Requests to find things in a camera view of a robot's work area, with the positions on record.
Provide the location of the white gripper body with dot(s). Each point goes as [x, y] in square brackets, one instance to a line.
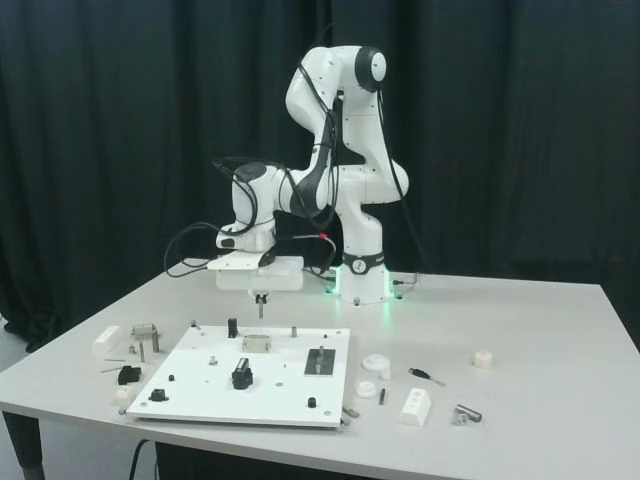
[280, 277]

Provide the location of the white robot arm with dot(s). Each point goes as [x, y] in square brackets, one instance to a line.
[360, 150]

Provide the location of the thick metal square peg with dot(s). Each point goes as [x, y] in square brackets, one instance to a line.
[156, 340]

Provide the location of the white peg holder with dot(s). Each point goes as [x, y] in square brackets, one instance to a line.
[106, 342]
[414, 407]

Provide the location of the thin black rod red tag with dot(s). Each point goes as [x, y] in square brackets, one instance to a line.
[295, 239]

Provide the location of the white task board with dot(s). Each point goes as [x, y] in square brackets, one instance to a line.
[210, 395]

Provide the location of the white large gear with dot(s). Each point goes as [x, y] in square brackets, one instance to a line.
[375, 362]

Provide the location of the white medium gear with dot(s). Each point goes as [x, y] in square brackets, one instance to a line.
[366, 390]

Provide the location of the black D-SUB plug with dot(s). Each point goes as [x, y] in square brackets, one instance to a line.
[129, 375]

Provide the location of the small white cube holder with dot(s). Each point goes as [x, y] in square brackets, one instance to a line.
[125, 395]

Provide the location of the black USB plug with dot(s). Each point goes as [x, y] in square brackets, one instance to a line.
[419, 373]

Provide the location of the small white round block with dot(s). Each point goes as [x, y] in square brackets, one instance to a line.
[483, 360]

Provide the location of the black curtains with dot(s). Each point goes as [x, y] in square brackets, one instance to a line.
[100, 125]

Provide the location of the black table leg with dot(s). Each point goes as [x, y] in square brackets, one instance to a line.
[22, 445]

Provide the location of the beige metal connector bracket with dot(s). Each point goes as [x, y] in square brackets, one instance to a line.
[144, 331]

